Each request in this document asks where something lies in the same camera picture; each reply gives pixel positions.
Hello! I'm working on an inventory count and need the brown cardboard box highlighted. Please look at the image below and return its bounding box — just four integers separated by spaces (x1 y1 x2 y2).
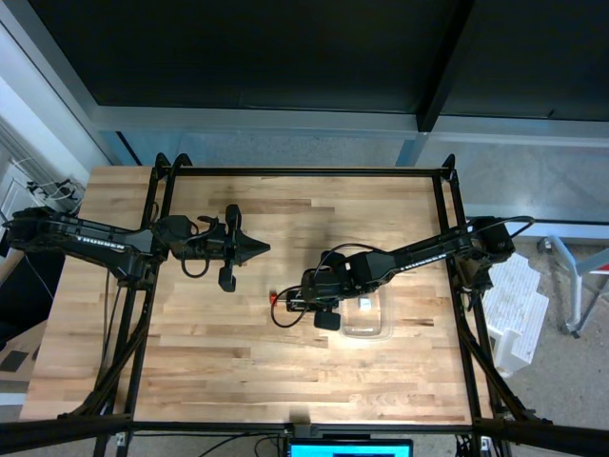
0 319 49 382

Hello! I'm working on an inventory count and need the white power cable bundle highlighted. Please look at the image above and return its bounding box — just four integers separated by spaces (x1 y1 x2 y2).
26 178 82 204

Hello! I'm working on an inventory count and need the grey metal stand leg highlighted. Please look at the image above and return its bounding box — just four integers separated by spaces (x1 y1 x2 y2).
537 235 609 340

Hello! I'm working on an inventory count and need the black wall post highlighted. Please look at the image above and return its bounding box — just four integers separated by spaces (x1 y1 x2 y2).
417 0 477 132

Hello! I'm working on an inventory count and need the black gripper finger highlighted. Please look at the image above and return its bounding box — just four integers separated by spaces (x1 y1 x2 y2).
237 230 272 249
237 247 272 265

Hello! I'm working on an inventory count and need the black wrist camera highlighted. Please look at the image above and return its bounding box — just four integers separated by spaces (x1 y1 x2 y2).
151 214 197 245

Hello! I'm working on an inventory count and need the clear plastic tub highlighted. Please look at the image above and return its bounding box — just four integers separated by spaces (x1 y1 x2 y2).
332 280 396 342

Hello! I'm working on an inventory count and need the blue laptop screen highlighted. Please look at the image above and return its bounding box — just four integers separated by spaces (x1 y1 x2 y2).
285 438 414 457

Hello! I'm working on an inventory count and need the grey aluminium window frame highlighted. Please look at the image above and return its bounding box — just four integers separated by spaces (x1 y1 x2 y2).
0 0 609 168

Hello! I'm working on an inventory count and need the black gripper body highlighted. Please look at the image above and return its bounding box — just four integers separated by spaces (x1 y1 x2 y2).
182 204 242 293
302 249 356 333

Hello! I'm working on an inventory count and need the white foam packing block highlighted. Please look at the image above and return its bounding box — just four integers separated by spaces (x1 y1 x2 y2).
480 259 551 380

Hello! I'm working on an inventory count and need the black aluminium table frame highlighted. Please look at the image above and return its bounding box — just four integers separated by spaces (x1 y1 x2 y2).
0 151 609 457

